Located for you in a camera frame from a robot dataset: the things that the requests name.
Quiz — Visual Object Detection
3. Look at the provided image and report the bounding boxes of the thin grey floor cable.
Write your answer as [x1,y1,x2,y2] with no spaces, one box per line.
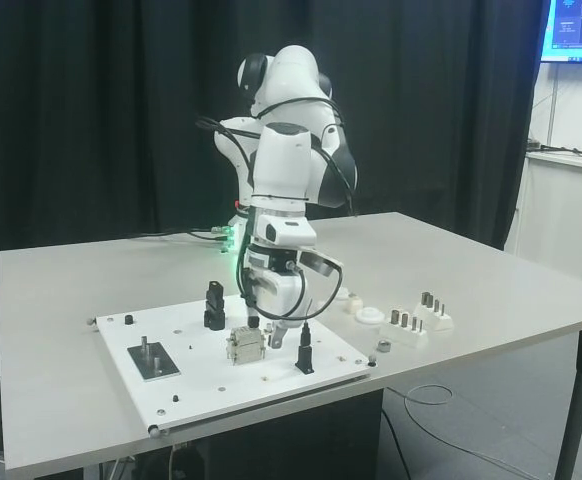
[403,383,580,451]

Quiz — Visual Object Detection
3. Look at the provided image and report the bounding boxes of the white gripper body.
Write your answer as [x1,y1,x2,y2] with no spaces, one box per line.
[244,269,317,322]

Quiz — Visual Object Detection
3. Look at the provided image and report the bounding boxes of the black box under table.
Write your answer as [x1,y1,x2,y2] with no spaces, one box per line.
[98,384,387,480]

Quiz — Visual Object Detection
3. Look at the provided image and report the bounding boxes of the white square peg holder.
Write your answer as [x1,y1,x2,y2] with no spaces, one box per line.
[414,302,456,332]

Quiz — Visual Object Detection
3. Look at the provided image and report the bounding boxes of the blue screen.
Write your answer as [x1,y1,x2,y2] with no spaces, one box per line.
[539,0,582,65]

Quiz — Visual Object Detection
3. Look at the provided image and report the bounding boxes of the black floor cable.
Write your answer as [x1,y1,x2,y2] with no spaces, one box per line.
[383,394,415,480]

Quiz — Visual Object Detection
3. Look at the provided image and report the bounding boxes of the black curtain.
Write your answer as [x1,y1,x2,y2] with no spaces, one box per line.
[0,0,547,451]

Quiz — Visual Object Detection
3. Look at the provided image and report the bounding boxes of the white round peg holder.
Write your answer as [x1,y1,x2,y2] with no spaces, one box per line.
[378,319,430,350]

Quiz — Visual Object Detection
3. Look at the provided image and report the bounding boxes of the white task board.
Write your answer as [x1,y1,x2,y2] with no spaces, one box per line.
[86,294,378,437]

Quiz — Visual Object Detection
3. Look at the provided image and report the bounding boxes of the black table leg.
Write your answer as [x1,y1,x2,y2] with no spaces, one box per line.
[554,327,582,480]

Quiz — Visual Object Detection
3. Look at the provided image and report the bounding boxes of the black D-SUB plug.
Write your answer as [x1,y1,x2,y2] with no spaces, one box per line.
[202,279,226,332]

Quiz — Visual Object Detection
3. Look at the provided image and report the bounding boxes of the black base cable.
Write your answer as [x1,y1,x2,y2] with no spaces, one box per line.
[135,227,232,244]

